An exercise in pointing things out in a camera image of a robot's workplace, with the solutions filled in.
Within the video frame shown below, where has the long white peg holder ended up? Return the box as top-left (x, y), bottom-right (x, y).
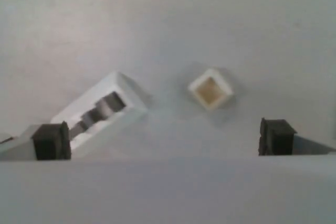
top-left (50, 70), bottom-right (153, 154)

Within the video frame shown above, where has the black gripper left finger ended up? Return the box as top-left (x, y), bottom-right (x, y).
top-left (0, 121), bottom-right (72, 162)

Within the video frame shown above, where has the small square white holder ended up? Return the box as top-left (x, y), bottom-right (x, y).
top-left (187, 68), bottom-right (235, 112)

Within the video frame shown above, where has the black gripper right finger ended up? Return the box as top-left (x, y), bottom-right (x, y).
top-left (258, 117), bottom-right (336, 157)

